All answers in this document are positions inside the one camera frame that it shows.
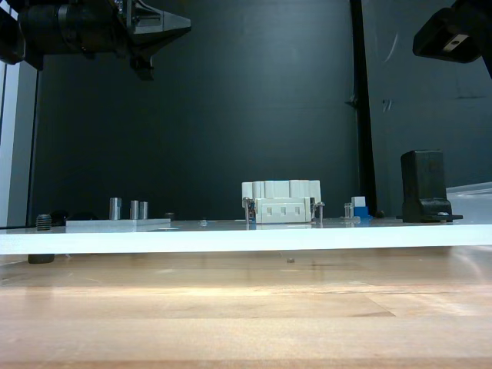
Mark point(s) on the black frame post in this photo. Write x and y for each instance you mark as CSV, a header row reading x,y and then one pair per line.
x,y
365,153

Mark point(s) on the tall black clamp block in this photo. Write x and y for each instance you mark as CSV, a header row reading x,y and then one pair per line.
x,y
422,184

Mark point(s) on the medium metal bar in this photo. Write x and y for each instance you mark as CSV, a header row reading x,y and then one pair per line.
x,y
134,210

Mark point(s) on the clear plastic tub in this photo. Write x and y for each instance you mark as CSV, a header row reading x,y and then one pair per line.
x,y
473,200

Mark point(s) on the beige three-window connector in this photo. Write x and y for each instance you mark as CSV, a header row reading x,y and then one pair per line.
x,y
283,211

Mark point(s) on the black rubber board foot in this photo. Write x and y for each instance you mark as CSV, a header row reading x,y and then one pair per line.
x,y
41,259

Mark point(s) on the aluminium bar holder plate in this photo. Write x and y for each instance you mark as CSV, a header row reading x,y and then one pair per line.
x,y
114,225

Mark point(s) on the short silver screw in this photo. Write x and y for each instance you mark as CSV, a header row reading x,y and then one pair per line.
x,y
348,210

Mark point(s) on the white connector housing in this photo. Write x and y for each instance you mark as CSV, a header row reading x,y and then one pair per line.
x,y
280,189

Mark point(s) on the white taskboard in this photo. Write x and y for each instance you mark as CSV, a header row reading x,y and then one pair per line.
x,y
246,238

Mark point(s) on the blue and white connector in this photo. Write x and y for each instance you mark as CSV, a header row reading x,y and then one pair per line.
x,y
360,213

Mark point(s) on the black threaded set screw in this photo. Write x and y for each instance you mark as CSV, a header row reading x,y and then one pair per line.
x,y
44,223

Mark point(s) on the thick tall metal bar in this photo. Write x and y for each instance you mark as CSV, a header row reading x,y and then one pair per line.
x,y
115,209

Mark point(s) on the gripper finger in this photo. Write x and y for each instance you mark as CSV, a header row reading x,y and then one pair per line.
x,y
175,24
144,57

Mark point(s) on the grey frame upright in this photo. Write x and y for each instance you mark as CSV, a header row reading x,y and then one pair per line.
x,y
13,153

